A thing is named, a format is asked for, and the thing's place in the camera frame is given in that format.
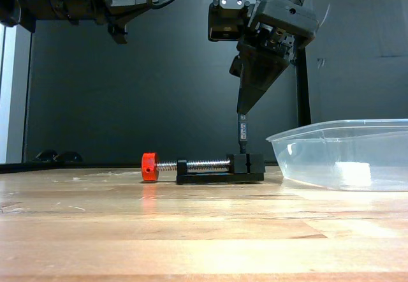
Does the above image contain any black USB-C connector with cable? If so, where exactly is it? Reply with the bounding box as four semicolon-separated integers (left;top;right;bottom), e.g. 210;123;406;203
237;112;250;155

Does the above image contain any black mini vise clamp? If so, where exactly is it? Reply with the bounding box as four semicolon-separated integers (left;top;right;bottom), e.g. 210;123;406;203
176;152;266;186

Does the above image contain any clear plastic tub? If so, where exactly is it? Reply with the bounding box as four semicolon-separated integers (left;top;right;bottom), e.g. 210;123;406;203
265;118;408;193

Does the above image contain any orange knob with threaded screw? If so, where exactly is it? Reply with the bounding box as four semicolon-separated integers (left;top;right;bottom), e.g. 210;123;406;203
141;152;231;183

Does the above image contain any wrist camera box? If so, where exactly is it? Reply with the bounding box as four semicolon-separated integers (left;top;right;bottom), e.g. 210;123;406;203
207;0;253;43

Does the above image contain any black frame post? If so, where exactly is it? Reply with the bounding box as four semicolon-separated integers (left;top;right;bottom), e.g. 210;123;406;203
295;48;312;127

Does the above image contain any black corner bracket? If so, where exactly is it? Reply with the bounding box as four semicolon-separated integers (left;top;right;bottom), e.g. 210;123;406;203
35;149;60;162
54;151;84;163

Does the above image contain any black frame rail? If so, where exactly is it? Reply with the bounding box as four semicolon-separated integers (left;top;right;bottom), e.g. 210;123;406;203
0;161;144;174

